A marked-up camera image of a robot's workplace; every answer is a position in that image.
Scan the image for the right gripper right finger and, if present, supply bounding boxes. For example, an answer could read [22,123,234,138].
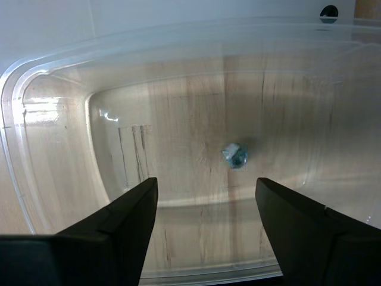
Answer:
[255,178,381,286]

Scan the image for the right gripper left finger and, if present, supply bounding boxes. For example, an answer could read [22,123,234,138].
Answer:
[0,177,158,286]

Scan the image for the clear plastic tub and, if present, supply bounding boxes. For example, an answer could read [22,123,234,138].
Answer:
[0,17,381,282]

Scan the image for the black board screw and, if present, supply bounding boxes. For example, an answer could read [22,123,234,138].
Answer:
[319,4,339,24]

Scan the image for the white board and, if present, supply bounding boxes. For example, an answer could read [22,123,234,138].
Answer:
[0,0,357,72]

